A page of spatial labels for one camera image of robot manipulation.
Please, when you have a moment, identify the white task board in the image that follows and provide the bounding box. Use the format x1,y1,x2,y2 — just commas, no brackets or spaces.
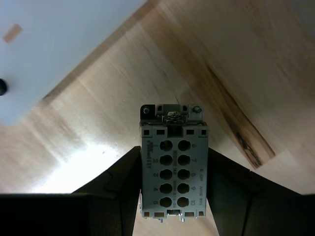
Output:
0,0,151,127

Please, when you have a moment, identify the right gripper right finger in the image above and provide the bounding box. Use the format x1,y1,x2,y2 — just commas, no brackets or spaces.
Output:
206,148,315,236

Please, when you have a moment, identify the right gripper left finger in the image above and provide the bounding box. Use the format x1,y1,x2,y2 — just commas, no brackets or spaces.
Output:
0,145,143,236

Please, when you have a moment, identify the beige connector top half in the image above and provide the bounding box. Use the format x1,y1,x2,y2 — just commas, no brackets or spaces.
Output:
139,103,208,224

